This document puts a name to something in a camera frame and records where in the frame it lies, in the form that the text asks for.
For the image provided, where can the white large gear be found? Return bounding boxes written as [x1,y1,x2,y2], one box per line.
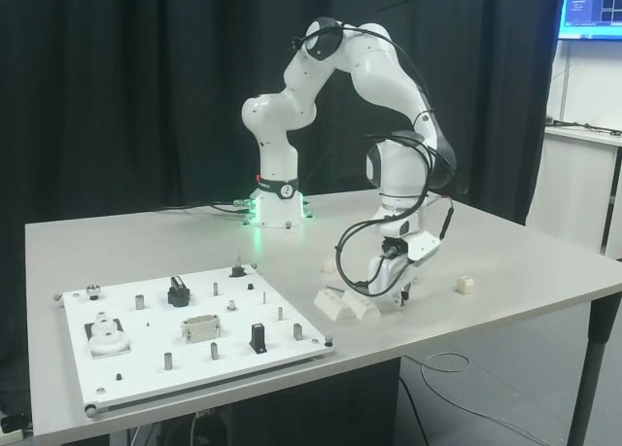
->
[88,332,132,359]

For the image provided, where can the black curtains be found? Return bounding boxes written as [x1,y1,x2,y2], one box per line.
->
[0,0,569,418]

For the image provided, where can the black looped gripper cable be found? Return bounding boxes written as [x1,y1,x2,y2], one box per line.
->
[333,211,390,292]

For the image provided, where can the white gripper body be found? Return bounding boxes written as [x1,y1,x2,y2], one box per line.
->
[366,254,415,299]

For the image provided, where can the white task board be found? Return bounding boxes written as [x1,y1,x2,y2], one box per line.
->
[51,259,338,419]

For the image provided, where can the black floor cable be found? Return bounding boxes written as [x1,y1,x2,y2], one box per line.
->
[398,375,441,446]

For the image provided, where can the white stepped holder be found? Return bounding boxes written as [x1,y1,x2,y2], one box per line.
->
[312,289,353,322]
[346,296,382,323]

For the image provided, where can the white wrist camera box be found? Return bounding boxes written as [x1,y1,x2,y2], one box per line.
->
[377,216,416,239]

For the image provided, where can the black base cables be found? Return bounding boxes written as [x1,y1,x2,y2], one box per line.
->
[157,197,258,217]

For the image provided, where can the blue screen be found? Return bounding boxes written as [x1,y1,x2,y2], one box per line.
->
[557,0,622,42]

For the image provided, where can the grey floor cable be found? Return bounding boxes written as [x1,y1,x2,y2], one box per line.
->
[419,350,577,446]

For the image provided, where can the black table leg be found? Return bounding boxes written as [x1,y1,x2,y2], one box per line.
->
[567,297,609,446]

